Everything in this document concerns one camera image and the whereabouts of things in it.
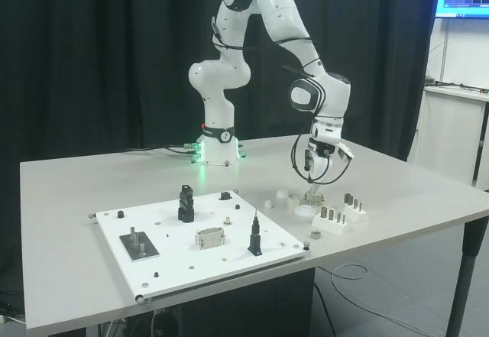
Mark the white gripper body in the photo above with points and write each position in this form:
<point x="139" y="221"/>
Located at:
<point x="320" y="165"/>

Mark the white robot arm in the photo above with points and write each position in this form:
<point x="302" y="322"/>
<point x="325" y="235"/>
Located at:
<point x="267" y="27"/>

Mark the grey waterproof plug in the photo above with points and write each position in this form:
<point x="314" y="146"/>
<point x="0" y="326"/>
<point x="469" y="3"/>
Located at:
<point x="313" y="198"/>

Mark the large metal square peg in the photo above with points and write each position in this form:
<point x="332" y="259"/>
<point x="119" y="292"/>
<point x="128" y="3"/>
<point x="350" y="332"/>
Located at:
<point x="348" y="199"/>

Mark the small white plug holder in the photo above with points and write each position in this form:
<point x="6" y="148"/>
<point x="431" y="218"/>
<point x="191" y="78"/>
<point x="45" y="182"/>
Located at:
<point x="293" y="202"/>

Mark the white medium gear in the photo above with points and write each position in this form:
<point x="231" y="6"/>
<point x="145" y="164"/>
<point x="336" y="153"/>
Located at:
<point x="282" y="194"/>

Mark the large metal round peg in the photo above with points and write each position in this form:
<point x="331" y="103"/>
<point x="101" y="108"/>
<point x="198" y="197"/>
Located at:
<point x="324" y="212"/>

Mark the white large gear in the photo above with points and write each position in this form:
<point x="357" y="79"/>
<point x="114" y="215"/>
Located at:
<point x="303" y="211"/>

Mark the medium metal round peg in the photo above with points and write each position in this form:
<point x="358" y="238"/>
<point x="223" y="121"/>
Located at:
<point x="332" y="214"/>

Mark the white square peg holder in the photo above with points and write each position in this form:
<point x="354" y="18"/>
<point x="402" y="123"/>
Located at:
<point x="355" y="214"/>

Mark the white round peg holder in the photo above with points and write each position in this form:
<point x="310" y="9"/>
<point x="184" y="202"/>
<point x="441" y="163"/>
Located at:
<point x="330" y="225"/>

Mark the white small gear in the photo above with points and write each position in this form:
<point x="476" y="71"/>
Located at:
<point x="268" y="204"/>

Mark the metal bolt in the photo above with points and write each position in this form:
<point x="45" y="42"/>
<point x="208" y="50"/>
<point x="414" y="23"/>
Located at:
<point x="315" y="234"/>

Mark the black plug with thin rod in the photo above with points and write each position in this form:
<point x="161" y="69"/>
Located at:
<point x="254" y="243"/>

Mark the white cabinet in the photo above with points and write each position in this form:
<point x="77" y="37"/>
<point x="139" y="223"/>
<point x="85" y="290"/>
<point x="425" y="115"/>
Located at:
<point x="451" y="134"/>

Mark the black D-SUB plug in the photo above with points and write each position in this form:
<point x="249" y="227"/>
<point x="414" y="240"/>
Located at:
<point x="185" y="205"/>

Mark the white task board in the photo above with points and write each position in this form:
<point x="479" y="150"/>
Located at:
<point x="198" y="237"/>

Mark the black table leg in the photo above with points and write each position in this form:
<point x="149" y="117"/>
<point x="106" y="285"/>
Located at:
<point x="466" y="276"/>

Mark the black curtain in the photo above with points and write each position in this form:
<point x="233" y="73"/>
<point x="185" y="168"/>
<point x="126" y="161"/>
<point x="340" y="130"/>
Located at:
<point x="95" y="65"/>

